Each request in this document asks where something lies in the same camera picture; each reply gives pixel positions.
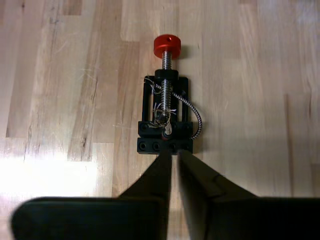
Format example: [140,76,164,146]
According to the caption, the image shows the black vise with red knob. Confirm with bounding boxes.
[136,34,195,155]

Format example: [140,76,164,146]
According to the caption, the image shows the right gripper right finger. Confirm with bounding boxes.
[174,147,320,240]

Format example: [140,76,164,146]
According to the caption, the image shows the red RCA socket with cable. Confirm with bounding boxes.
[143,77,204,141]

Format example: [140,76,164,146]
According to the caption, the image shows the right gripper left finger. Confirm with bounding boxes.
[9,147,173,240]

